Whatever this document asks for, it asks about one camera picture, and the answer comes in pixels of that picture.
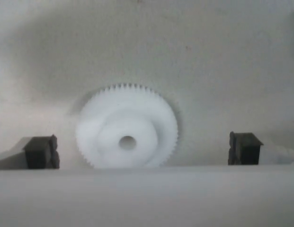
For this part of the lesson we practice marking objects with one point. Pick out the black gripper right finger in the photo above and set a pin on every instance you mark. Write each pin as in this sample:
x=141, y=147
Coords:
x=246, y=151

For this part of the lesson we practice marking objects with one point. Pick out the white large gear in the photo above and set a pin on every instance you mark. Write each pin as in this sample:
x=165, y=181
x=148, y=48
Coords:
x=127, y=127

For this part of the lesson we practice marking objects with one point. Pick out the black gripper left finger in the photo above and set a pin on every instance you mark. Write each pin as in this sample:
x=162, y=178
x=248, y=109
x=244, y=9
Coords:
x=38, y=153

